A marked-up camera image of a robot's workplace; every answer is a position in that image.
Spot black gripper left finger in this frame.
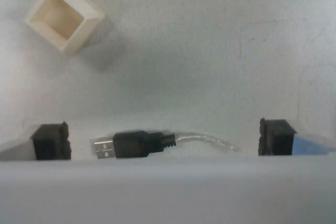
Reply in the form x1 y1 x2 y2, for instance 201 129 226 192
0 121 72 162

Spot black USB plug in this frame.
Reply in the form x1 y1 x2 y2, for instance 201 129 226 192
91 129 242 161

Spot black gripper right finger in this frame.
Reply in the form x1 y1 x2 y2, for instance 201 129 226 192
258 118 336 157

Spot white square holder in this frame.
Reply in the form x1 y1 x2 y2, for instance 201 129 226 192
24 0 105 56

